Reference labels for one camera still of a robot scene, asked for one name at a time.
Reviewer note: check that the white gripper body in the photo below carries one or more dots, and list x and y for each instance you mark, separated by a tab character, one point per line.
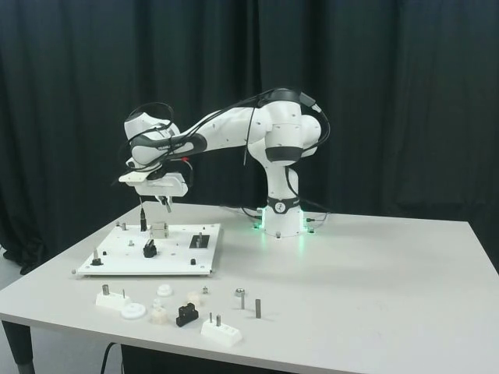
167	186

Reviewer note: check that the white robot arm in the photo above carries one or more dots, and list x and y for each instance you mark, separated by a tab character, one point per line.
234	128

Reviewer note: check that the thick metal round peg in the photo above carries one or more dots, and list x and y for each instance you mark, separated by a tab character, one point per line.
105	291

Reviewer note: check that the white peg holder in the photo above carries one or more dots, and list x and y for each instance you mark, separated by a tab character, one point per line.
113	300
220	334

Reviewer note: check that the short metal square peg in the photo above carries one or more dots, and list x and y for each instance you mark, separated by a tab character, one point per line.
218	319

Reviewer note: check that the white task board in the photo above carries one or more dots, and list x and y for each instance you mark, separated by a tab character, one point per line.
117	257

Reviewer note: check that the white medium gear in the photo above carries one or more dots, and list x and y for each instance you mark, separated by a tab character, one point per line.
165	291

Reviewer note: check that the white small gear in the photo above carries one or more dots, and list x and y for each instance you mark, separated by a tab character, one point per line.
156	303

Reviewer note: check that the black D-SUB plug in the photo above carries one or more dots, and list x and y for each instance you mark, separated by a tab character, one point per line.
187	313

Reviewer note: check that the white large gear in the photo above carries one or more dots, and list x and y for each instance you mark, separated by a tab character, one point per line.
133	311

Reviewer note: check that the cream plug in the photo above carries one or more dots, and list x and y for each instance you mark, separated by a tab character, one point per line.
160	316

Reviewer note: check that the metal bolt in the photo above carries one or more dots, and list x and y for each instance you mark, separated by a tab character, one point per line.
239	292

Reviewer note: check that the black curtain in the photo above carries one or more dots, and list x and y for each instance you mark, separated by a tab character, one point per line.
78	78

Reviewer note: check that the black box under table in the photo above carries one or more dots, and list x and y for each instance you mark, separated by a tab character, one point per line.
195	360

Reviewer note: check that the grey table leg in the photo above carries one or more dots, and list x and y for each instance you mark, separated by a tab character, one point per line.
17	346

